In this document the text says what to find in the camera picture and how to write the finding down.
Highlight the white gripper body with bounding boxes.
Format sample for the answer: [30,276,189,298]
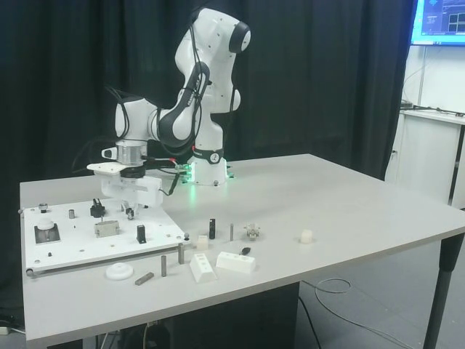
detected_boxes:
[100,175,164,211]

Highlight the black plug with clip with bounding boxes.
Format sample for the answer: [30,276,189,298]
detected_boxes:
[88,198,107,219]

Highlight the flat white mounting plate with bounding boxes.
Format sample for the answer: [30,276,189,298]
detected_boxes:
[86,161,127,175]

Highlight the white task board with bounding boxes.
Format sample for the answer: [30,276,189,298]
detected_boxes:
[17,191,190,279]

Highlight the white large gear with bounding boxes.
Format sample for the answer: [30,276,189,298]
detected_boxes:
[105,264,134,282]

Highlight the long white holder with holes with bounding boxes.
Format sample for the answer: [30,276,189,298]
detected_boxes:
[215,250,257,275]

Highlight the small metal connector part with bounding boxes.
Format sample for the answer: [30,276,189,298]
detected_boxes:
[242,222,263,241]

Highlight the black curtain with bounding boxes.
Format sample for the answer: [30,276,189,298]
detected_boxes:
[0,0,416,328]

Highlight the white cabinet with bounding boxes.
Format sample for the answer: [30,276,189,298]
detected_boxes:
[384,108,465,211]

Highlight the black table leg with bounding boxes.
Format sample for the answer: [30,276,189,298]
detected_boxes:
[422,231,465,349]

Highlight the blue screen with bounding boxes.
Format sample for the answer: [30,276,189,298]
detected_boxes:
[409,0,465,47]

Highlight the thin black rod on wire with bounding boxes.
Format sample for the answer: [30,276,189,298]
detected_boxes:
[145,155,182,196]

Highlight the black base cables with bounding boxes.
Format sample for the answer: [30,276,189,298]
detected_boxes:
[159,164,194,180]

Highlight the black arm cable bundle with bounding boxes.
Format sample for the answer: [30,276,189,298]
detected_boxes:
[71,14,214,176]

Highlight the grey floor cable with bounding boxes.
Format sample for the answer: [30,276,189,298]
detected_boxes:
[298,278,465,347]

